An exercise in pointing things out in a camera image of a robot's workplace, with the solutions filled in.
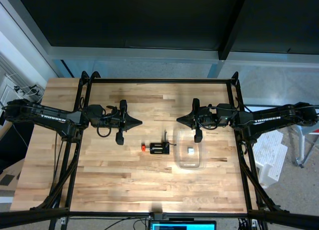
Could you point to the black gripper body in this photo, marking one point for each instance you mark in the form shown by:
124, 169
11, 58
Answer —
121, 120
196, 119

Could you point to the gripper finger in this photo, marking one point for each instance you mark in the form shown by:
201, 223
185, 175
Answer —
131, 125
188, 123
188, 118
132, 120

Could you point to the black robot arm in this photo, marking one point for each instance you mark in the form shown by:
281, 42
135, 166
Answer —
265, 119
53, 118

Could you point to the small white block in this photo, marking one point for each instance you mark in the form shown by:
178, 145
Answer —
190, 150

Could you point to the black clamp with orange knob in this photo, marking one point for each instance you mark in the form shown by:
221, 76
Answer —
159, 148

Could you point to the clear plastic tub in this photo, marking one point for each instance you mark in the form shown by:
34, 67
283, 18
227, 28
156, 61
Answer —
192, 162

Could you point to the white foam packing block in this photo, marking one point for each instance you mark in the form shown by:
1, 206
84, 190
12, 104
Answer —
270, 152

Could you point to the screen with blue edge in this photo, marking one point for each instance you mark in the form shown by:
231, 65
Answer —
182, 226

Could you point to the grey metal stand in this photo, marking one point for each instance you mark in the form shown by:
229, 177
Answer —
302, 145

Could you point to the large black box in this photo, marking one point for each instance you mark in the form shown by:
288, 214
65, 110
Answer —
12, 145

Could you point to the cardboard box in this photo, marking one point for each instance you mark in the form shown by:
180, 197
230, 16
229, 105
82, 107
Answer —
12, 170

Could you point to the black metal frame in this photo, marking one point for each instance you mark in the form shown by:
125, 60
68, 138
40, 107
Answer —
159, 81

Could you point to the small black camera box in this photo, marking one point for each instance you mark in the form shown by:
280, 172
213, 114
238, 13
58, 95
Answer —
158, 216

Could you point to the silver corner bracket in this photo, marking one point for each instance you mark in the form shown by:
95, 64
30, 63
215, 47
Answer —
254, 223
63, 220

